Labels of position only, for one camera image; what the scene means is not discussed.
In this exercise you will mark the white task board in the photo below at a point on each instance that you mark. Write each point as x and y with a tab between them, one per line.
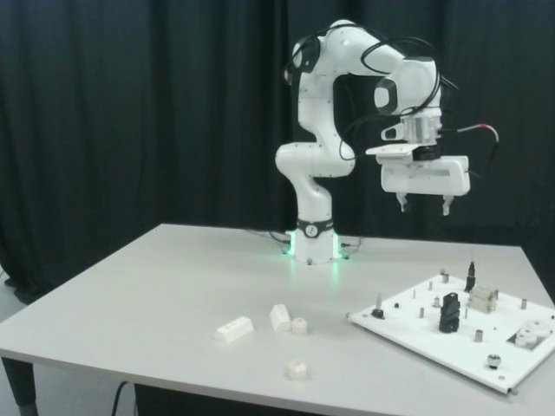
412	333

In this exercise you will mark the white house-shaped holder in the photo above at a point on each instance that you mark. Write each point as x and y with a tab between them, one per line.
279	318

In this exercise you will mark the metal BNC plug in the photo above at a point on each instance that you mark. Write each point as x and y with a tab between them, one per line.
494	361

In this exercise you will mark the white medium gear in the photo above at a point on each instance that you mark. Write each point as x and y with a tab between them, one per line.
526	336

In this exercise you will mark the white large gear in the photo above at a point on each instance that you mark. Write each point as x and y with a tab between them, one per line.
538	326

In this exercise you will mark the black D-SUB plug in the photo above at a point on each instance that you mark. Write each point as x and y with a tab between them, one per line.
448	318

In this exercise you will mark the metal round peg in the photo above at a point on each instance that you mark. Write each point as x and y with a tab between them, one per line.
478	336

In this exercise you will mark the long white holder with holes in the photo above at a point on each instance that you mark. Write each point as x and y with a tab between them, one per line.
234	331

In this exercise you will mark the dark table leg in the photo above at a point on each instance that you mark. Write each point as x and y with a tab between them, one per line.
19	385

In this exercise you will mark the black curtains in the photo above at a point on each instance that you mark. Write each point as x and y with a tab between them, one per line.
130	108

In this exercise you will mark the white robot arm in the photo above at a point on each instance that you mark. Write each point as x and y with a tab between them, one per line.
316	108

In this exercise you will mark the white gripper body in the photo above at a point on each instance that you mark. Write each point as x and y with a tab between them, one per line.
416	180

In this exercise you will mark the metal square peg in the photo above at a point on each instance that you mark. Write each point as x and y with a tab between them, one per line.
523	304

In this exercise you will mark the small square white holder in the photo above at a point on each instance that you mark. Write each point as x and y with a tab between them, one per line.
296	370

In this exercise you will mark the small round white holder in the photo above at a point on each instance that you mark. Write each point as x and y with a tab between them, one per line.
299	326

